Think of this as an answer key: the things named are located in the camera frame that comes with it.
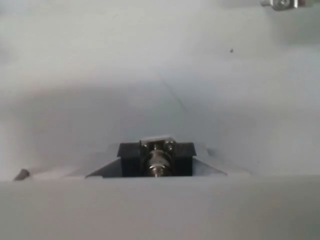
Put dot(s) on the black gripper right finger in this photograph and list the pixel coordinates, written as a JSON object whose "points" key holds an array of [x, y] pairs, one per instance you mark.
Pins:
{"points": [[183, 160]]}

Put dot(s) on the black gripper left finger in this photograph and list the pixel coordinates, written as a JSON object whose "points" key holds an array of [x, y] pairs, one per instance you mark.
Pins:
{"points": [[130, 160]]}

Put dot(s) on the metal BNC plug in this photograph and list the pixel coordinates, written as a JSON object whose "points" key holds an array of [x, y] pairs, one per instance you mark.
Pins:
{"points": [[158, 161]]}

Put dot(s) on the white task board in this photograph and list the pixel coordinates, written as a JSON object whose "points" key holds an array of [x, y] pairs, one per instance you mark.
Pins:
{"points": [[125, 62]]}

